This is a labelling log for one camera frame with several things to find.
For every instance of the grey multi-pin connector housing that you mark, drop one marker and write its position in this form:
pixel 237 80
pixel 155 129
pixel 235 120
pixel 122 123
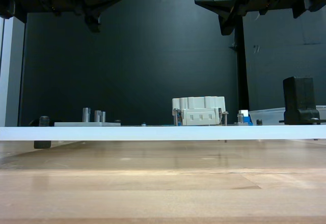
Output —
pixel 201 107

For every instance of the white taskboard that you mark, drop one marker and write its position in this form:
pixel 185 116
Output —
pixel 163 133

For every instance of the black socket housing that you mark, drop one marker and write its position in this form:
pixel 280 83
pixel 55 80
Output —
pixel 298 96

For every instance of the clear plastic tub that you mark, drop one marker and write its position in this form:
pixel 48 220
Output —
pixel 267 117

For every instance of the grey metal plate with pegs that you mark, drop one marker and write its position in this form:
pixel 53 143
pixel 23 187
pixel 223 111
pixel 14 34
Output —
pixel 86 124

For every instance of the black board foot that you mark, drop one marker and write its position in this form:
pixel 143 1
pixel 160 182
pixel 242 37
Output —
pixel 42 144

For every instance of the black room post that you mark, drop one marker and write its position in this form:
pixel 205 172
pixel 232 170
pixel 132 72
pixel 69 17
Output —
pixel 242 68

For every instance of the small blue white connector mount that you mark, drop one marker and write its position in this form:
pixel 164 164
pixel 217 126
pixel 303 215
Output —
pixel 248 121

